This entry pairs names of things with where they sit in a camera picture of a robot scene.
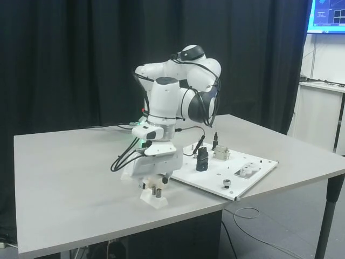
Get black table leg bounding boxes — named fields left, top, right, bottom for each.
left=314, top=176, right=341, bottom=259

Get black curtain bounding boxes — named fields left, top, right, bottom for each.
left=0, top=0, right=313, bottom=243

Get black under-table cabinet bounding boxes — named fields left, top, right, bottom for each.
left=68, top=209, right=224, bottom=259

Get black items on cabinet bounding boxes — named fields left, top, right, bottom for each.
left=298, top=76, right=345, bottom=87

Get white round peg holder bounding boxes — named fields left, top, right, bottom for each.
left=139, top=188, right=169, bottom=209

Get black D-SUB plug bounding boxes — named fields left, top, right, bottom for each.
left=196, top=147, right=210, bottom=173

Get black cables at arm foot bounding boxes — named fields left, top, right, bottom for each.
left=90, top=122, right=139, bottom=131

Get white cabinet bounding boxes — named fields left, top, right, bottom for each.
left=292, top=80, right=345, bottom=157

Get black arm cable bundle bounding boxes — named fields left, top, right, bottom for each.
left=110, top=51, right=222, bottom=174

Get thin black rod with wire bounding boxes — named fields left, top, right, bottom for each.
left=174, top=125, right=206, bottom=156

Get black floor cable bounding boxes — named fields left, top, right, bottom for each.
left=220, top=221, right=239, bottom=259

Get white task board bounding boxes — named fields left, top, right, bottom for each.
left=170, top=144, right=280, bottom=202

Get grey floor cable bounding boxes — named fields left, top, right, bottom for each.
left=233, top=207, right=305, bottom=259

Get blue screen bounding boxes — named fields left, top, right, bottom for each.
left=306, top=0, right=345, bottom=35

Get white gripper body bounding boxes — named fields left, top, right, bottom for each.
left=129, top=153, right=184, bottom=181

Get white square peg holder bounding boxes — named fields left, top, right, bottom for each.
left=120, top=168, right=134, bottom=181

